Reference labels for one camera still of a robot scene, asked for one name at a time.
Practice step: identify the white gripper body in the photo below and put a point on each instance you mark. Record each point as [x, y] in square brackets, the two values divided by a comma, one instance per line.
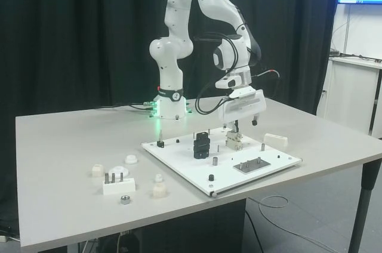
[243, 109]

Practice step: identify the grey waterproof plug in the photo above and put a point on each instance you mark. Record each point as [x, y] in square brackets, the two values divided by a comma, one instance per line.
[233, 136]

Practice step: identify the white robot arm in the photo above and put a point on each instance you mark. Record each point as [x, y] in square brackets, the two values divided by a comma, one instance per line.
[170, 50]

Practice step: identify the white mounting plate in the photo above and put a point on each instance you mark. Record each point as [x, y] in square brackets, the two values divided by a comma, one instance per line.
[242, 93]

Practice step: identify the empty white peg holder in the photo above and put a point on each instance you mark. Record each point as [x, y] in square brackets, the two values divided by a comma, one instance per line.
[276, 139]

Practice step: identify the black D-SUB plug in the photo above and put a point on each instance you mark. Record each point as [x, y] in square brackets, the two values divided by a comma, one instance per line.
[201, 147]

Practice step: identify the white task board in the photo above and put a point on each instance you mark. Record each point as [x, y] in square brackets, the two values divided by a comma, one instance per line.
[238, 175]

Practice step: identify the white small gear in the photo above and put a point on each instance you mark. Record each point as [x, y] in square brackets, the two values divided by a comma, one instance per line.
[158, 178]

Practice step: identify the white cabinet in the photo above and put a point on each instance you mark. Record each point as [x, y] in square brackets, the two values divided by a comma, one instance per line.
[352, 95]

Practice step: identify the small white block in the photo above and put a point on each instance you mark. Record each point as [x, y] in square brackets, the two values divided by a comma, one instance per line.
[158, 191]
[97, 171]

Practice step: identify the white medium gear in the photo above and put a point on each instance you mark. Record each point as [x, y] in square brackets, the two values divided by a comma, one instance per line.
[131, 159]

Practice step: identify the white large gear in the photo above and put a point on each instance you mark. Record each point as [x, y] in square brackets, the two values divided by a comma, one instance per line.
[118, 170]

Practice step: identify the metal hex nut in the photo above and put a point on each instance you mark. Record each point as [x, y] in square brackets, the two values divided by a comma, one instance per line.
[124, 200]

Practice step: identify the black table leg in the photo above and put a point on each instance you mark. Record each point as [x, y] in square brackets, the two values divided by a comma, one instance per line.
[365, 205]

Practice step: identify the black curtains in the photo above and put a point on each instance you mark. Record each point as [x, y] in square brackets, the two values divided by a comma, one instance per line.
[74, 41]

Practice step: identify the white power strip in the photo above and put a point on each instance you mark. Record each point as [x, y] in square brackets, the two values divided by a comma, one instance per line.
[3, 238]

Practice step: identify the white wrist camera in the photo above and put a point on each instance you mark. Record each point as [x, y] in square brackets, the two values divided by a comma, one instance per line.
[228, 81]

